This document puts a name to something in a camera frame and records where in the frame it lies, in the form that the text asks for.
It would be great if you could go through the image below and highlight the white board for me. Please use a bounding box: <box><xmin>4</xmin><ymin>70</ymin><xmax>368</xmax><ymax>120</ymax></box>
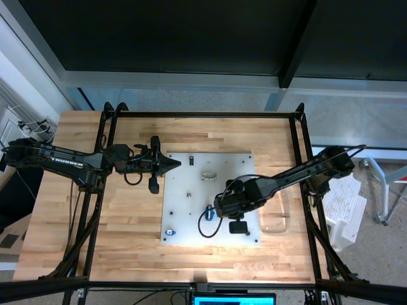
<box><xmin>158</xmin><ymin>152</ymin><xmax>262</xmax><ymax>246</ymax></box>

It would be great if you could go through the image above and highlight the clear plastic tub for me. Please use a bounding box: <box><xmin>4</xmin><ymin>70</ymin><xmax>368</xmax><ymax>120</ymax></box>
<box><xmin>259</xmin><ymin>190</ymin><xmax>291</xmax><ymax>235</ymax></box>

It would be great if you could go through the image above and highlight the white power strip with cables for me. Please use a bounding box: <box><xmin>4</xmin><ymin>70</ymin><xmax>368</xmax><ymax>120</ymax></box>
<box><xmin>15</xmin><ymin>119</ymin><xmax>57</xmax><ymax>140</ymax></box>

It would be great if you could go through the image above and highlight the black table-level camera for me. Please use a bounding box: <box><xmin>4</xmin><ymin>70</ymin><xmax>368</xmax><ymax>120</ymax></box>
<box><xmin>193</xmin><ymin>275</ymin><xmax>213</xmax><ymax>294</ymax></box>

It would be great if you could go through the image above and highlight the grey metal stand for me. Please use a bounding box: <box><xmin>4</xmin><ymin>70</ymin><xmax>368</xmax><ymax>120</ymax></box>
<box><xmin>359</xmin><ymin>157</ymin><xmax>407</xmax><ymax>226</ymax></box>

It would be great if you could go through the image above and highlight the brown cardboard box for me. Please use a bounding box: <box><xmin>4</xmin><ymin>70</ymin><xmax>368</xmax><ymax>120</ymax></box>
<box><xmin>0</xmin><ymin>212</ymin><xmax>32</xmax><ymax>255</ymax></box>

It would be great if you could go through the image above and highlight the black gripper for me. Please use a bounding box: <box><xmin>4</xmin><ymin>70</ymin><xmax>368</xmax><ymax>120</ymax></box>
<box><xmin>213</xmin><ymin>179</ymin><xmax>265</xmax><ymax>235</ymax></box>
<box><xmin>128</xmin><ymin>135</ymin><xmax>182</xmax><ymax>194</ymax></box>

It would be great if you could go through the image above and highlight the blue laptop screen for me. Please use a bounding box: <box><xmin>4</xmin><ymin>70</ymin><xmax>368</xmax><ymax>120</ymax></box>
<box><xmin>190</xmin><ymin>292</ymin><xmax>277</xmax><ymax>305</ymax></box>

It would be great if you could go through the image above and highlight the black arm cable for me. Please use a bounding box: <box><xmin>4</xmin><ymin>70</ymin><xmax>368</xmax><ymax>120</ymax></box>
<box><xmin>197</xmin><ymin>211</ymin><xmax>223</xmax><ymax>238</ymax></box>
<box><xmin>123</xmin><ymin>165</ymin><xmax>143</xmax><ymax>186</ymax></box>

